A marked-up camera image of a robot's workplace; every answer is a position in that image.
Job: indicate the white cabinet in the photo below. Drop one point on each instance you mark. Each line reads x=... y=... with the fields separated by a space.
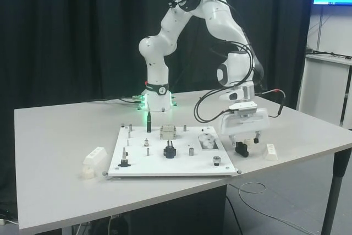
x=324 y=92

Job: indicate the tall thin black plug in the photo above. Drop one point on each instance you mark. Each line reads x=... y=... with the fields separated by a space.
x=149 y=123

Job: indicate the white task board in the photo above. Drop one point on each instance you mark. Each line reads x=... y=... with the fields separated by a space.
x=176 y=169

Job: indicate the black D-SUB plug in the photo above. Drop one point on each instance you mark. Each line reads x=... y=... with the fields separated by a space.
x=242 y=149

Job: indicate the white holder with holes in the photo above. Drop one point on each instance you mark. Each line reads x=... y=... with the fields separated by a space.
x=94 y=156
x=271 y=152

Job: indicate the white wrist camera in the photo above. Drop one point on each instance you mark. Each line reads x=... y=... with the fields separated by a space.
x=243 y=107

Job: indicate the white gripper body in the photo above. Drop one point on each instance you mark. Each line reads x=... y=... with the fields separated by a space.
x=244 y=125

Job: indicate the white small gear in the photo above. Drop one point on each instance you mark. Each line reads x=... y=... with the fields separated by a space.
x=209 y=144

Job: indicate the small white holder block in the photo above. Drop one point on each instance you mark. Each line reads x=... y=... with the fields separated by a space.
x=249 y=142

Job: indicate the grey table leg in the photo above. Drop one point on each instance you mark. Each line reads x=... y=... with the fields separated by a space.
x=334 y=191

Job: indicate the white power strip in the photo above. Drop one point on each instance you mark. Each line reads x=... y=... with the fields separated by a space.
x=2 y=221

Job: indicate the metal plug on black flange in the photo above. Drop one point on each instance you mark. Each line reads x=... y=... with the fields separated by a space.
x=124 y=158

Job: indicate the white large gear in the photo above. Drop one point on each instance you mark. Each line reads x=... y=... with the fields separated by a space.
x=87 y=173

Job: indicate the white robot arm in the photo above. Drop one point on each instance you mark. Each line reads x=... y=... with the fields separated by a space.
x=220 y=17

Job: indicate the white medium gear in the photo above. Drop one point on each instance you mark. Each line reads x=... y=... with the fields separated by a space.
x=204 y=137

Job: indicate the black curtain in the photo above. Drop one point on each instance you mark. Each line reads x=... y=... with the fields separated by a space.
x=68 y=31

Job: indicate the metal BNC plug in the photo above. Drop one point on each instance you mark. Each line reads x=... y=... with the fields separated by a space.
x=145 y=143

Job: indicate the black plug with round base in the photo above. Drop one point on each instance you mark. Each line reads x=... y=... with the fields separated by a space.
x=169 y=152

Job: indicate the thin black rod, red tag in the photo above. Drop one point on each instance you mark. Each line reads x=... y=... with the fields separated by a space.
x=281 y=103

